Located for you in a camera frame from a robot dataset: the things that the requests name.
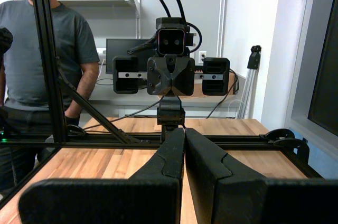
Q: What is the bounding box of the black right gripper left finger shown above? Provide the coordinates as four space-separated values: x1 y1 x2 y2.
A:
18 128 185 224

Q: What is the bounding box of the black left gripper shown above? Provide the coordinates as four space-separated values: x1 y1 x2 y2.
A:
112 56 230 96

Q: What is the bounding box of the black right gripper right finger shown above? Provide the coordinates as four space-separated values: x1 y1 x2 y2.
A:
185 128 338 224

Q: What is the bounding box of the black computer monitor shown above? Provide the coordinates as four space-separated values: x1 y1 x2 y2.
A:
106 38 159 74

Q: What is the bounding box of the aluminium extrusion stand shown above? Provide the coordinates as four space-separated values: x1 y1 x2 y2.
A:
236 45 262 119

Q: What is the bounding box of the person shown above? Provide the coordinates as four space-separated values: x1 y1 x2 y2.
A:
0 0 100 201

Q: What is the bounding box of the black textured object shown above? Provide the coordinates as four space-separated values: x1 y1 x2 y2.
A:
0 27 14 56

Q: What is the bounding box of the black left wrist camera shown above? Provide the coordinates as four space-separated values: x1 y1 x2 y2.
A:
155 17 191 57

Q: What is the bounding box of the black braided cable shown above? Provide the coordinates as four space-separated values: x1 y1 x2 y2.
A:
127 38 159 55

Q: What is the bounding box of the black camera cable loop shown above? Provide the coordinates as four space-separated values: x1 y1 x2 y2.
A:
185 22 203 50

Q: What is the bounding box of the white wall conduit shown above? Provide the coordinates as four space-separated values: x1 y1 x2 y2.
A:
220 0 228 60

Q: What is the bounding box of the white wall shelf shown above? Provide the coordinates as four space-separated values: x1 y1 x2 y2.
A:
10 0 141 40

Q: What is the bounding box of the black aluminium frame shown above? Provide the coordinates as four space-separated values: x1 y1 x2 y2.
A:
0 0 327 203

